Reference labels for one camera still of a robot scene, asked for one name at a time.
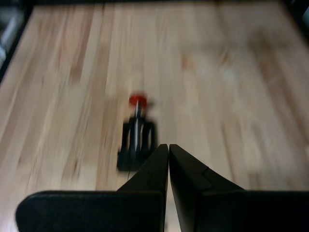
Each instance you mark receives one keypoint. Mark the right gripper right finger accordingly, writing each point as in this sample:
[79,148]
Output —
[241,210]

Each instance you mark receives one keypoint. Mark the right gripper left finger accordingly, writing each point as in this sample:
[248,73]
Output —
[96,210]

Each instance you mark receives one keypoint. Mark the black vise with red knob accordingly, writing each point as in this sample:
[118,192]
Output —
[128,157]

